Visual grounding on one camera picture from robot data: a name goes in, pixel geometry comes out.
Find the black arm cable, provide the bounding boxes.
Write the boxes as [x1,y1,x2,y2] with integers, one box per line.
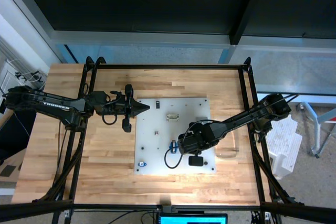
[164,146,186,169]
[101,108,118,126]

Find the small black camera box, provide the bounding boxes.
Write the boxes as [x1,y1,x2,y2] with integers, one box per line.
[160,204,176,214]

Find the white foam block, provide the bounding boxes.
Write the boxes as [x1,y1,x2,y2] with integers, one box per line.
[266,121,303,180]

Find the white taskboard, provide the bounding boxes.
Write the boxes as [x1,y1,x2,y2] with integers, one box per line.
[134,97,218,175]

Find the black table frame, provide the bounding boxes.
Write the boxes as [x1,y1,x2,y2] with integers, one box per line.
[0,56,336,224]

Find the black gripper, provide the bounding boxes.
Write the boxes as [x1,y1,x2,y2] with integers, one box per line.
[178,121,208,167]
[115,84,150,133]

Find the beige connector housing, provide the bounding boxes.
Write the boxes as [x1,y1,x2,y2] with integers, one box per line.
[165,113,181,123]

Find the blue round holder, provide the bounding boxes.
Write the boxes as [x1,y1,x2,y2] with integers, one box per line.
[167,140,180,154]

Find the blue laptop screen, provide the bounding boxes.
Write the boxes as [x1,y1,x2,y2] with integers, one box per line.
[156,213,228,224]

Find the clear plastic tub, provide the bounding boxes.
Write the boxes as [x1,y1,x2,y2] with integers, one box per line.
[214,129,240,159]

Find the black wall column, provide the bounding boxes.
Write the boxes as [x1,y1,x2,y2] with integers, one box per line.
[229,0,263,46]

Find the tangled black white cables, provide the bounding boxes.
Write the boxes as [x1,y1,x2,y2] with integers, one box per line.
[14,69,47,84]

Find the brown cardboard box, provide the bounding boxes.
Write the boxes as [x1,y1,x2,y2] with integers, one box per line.
[0,147,28,183]

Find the grey metal stand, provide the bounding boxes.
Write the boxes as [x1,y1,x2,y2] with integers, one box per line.
[296,100,336,159]

